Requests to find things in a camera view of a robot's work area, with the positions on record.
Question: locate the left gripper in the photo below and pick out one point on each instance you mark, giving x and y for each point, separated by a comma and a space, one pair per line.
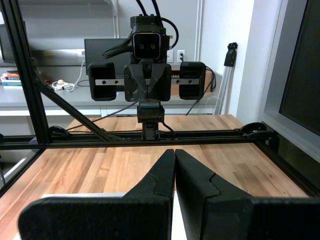
102, 82

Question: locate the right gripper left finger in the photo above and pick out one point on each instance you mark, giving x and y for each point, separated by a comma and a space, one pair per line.
100, 220

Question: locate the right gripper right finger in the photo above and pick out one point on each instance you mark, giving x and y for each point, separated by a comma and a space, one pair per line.
250, 220

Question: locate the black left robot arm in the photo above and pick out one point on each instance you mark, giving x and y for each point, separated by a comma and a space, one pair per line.
150, 112

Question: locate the white taskboard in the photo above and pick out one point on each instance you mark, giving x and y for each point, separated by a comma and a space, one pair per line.
177, 220

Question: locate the black desk monitor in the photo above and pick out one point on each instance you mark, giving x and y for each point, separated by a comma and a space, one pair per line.
100, 50

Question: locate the plain brown cardboard box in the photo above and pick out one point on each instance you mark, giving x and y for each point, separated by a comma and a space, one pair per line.
217, 83

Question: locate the black silver tripod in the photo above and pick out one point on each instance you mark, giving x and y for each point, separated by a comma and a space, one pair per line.
231, 57

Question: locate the white counter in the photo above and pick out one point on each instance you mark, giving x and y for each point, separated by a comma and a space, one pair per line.
37, 97

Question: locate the book stack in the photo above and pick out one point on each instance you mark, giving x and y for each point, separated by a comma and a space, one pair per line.
11, 81

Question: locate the white wall outlet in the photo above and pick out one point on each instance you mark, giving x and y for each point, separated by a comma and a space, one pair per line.
181, 56
170, 56

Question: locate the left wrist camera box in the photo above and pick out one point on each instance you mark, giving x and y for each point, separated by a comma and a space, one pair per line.
146, 46

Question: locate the white shelf bracket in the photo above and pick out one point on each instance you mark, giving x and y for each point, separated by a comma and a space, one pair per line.
115, 20

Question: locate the black table frame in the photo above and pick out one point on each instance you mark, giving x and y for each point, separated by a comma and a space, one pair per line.
26, 75

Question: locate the grey metal wall frame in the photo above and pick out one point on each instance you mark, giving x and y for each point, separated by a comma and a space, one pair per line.
272, 75

